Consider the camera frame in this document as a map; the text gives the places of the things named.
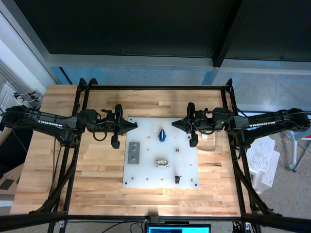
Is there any black aluminium frame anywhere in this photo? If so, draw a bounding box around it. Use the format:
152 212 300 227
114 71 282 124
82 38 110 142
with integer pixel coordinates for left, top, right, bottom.
0 77 311 233

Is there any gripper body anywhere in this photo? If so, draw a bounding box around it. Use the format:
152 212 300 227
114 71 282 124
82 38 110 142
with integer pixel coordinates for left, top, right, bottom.
99 103 124 150
187 102 215 148

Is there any black wall post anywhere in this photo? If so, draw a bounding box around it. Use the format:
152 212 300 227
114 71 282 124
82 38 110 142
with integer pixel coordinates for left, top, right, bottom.
212 0 243 68

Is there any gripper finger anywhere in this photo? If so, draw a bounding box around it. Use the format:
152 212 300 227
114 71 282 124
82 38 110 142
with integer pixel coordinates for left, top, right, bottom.
121 116 138 127
171 124 190 134
121 125 138 136
171 116 190 126

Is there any white foam packaging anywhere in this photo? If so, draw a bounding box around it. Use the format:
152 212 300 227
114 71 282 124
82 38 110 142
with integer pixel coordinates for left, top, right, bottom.
244 137 280 195

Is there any clear plastic tub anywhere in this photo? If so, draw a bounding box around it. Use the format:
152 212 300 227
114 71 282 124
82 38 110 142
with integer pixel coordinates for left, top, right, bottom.
197 134 217 152

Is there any white task board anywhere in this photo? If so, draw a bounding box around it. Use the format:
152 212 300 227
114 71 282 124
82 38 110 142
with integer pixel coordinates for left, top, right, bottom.
122 117 201 189

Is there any grey metal plate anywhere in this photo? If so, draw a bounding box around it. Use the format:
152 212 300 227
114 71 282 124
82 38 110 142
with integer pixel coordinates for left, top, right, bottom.
127 141 141 166

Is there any blue-lit screen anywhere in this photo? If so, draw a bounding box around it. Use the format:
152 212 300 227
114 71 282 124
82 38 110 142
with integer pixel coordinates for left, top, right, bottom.
145 223 211 233

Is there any cardboard box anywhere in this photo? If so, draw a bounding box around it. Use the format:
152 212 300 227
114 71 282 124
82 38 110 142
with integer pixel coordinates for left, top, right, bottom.
0 162 25 195

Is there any grey metal stand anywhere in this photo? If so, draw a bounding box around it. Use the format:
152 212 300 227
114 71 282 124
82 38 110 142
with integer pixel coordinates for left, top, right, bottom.
283 131 311 173

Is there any black camera box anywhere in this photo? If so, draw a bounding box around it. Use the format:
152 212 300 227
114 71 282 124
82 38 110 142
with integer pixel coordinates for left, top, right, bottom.
148 213 163 224

